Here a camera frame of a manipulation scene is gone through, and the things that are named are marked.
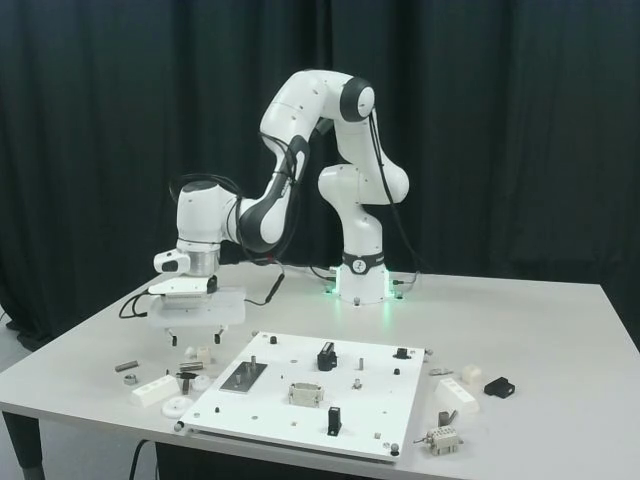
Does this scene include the beige waterproof plug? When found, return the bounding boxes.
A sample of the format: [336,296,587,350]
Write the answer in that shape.
[413,426,464,457]

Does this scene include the black cable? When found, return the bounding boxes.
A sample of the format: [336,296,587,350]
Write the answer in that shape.
[168,130,307,264]
[118,291,152,319]
[367,107,424,302]
[130,438,152,480]

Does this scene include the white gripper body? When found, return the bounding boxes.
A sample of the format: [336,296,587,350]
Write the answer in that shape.
[148,287,248,330]

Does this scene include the dark table leg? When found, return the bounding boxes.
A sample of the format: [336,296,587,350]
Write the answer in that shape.
[0,410,42,480]

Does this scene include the black curtain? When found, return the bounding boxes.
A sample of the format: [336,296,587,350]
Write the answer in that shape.
[0,0,640,342]

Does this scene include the black D-SUB plug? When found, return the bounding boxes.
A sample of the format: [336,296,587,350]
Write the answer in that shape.
[483,376,518,398]

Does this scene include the silver flange ring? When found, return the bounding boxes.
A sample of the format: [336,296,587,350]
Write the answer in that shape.
[185,247,222,278]

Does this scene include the flat white mounting plate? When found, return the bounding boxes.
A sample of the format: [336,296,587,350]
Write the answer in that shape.
[148,278,211,298]

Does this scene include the white task board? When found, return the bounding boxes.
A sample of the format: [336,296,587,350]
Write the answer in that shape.
[171,329,432,459]

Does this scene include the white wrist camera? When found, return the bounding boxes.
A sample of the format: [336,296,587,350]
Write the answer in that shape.
[153,248,190,275]

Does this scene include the long white peg holder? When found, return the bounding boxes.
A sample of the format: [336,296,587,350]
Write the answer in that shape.
[433,378,481,416]
[130,375,183,409]

